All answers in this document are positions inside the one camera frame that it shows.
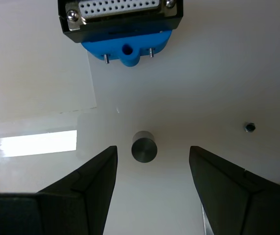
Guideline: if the small hex screw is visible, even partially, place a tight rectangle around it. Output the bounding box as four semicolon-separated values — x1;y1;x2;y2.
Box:
244;122;256;133

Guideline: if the black D-sub connector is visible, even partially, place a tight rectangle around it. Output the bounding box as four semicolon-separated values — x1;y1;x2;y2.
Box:
57;0;185;44

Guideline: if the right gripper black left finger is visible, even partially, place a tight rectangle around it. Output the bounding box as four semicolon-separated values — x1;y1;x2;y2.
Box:
0;145;118;235

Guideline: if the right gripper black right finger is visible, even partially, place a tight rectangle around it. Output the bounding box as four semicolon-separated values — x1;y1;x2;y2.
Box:
189;146;280;235

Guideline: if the white plastic board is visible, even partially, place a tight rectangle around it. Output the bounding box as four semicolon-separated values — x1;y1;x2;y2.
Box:
0;0;280;235

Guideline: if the grey metal cylinder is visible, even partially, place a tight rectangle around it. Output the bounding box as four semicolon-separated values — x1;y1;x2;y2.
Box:
131;130;159;163

